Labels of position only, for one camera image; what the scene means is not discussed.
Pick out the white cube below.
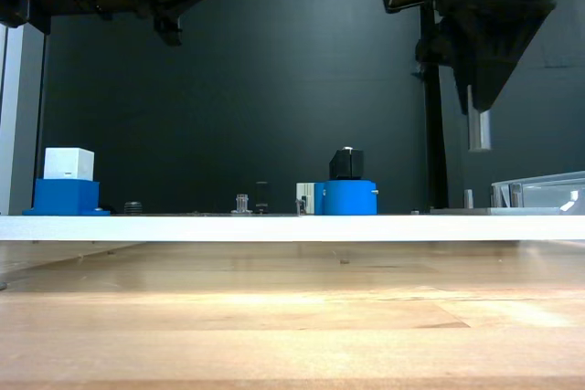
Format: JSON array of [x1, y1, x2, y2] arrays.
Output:
[[43, 147, 96, 181]]

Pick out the black aluminium frame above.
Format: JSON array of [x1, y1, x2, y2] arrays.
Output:
[[413, 0, 452, 211]]

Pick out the clear plastic tub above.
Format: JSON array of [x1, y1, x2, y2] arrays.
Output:
[[491, 170, 585, 216]]

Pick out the blue cube mount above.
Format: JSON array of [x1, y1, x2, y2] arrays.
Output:
[[21, 178, 112, 217]]

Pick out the white taskboard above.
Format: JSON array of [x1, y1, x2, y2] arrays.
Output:
[[0, 214, 585, 243]]

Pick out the blue connector mount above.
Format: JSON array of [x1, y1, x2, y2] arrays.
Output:
[[322, 179, 379, 216]]

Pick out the silver 16mm cylinder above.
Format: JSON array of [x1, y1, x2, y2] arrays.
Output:
[[465, 85, 493, 153]]

